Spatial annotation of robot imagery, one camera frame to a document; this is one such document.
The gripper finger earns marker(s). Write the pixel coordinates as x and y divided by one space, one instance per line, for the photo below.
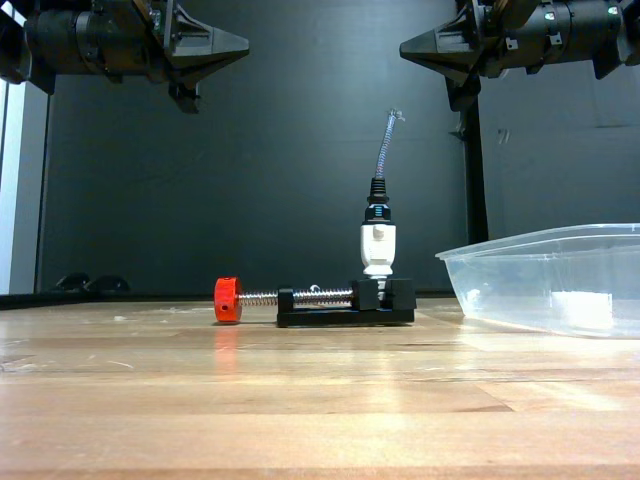
452 70
192 74
450 35
200 37

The black wall column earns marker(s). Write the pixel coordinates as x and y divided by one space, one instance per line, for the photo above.
475 175

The white plug holder block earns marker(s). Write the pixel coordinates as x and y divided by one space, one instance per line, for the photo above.
582 310

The black clamp with red knob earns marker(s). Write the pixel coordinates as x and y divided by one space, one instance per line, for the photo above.
345 317

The clear plastic tub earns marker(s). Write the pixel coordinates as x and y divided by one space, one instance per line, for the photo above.
500 280

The black metal table frame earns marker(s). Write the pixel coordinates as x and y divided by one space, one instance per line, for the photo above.
150 299

